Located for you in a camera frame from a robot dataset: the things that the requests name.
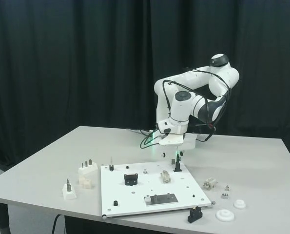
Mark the black D-SUB plug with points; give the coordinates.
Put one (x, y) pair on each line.
(194, 214)

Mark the small cream holder block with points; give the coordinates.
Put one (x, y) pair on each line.
(88, 184)
(82, 180)

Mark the black curtains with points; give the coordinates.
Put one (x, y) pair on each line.
(62, 61)

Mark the white task board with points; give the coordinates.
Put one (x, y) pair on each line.
(115, 195)

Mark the white small gear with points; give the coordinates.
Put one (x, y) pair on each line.
(147, 199)

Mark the black Ethernet plug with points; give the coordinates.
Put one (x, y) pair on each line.
(178, 167)

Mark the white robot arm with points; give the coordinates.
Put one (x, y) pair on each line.
(181, 107)

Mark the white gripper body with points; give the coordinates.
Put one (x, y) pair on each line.
(189, 142)

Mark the beige waterproof plug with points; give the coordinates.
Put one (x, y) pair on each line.
(210, 183)

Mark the white three-peg holder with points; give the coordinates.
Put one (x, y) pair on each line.
(87, 170)

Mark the metal BNC plug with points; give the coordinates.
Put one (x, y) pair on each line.
(227, 188)

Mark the white large gear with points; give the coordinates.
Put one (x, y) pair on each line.
(224, 215)

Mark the metal square peg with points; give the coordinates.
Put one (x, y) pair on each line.
(68, 185)

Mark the dark under-table panel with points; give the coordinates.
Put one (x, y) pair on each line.
(98, 225)

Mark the white medium gear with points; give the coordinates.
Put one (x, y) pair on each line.
(239, 204)

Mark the white wedge peg holder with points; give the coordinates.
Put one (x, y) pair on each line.
(69, 195)

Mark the black USB plug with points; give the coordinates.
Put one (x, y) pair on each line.
(111, 167)

